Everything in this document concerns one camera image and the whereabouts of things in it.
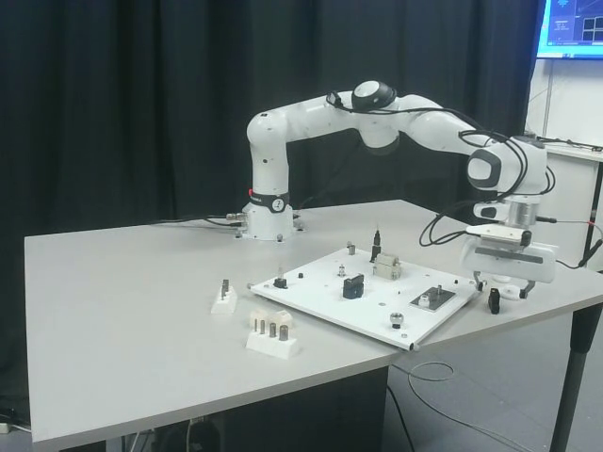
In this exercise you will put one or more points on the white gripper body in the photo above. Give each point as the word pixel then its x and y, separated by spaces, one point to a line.
pixel 509 261

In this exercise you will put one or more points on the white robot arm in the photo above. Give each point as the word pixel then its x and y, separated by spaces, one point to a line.
pixel 268 155

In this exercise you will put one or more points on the black D-SUB plug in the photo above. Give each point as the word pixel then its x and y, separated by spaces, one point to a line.
pixel 493 301

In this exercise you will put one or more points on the white medium gear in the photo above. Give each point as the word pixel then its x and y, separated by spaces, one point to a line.
pixel 511 294

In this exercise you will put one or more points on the white large gear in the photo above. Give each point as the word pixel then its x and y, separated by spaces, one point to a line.
pixel 501 279

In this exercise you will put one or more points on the white small gear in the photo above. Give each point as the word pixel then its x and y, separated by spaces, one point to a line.
pixel 426 300

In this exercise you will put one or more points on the metal BNC plug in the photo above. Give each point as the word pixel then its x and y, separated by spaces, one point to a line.
pixel 396 320

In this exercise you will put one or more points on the beige metal socket box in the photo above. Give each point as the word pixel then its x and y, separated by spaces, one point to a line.
pixel 387 267

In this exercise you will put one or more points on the black table leg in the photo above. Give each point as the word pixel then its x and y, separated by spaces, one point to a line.
pixel 572 386

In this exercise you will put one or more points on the black waterproof plug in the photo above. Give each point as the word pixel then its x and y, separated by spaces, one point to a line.
pixel 377 239

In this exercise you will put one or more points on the black block connector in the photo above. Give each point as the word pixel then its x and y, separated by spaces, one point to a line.
pixel 353 287

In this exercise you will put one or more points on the small metal bolt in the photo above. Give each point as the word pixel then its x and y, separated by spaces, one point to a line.
pixel 340 270

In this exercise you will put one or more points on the white task board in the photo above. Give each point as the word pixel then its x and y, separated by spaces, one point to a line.
pixel 320 301

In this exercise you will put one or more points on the thin metal standing peg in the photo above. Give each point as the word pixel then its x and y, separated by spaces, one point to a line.
pixel 281 270

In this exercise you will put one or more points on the small black connector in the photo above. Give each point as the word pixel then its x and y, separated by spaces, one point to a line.
pixel 280 283

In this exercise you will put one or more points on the white block holder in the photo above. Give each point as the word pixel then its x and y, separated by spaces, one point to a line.
pixel 282 316

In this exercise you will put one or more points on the thick metal round peg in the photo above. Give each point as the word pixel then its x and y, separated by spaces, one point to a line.
pixel 283 333

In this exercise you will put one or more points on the medium metal round peg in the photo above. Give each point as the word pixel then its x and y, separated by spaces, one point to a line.
pixel 272 329

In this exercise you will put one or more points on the large white peg holder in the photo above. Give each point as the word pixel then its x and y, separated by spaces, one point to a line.
pixel 271 347

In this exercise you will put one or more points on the thin metal round peg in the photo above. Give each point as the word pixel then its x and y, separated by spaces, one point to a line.
pixel 255 326

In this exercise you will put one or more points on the blue screen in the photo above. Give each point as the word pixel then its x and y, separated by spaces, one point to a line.
pixel 572 28

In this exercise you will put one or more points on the metal square peg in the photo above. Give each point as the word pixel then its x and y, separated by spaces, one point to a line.
pixel 225 287

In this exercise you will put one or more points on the small white peg holder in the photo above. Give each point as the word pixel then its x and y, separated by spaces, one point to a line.
pixel 223 305

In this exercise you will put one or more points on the black curtain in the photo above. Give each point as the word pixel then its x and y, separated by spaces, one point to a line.
pixel 141 94

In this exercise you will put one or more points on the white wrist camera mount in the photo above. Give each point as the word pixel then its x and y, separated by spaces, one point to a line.
pixel 494 231

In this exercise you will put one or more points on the small metal post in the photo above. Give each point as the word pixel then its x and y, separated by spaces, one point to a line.
pixel 350 247

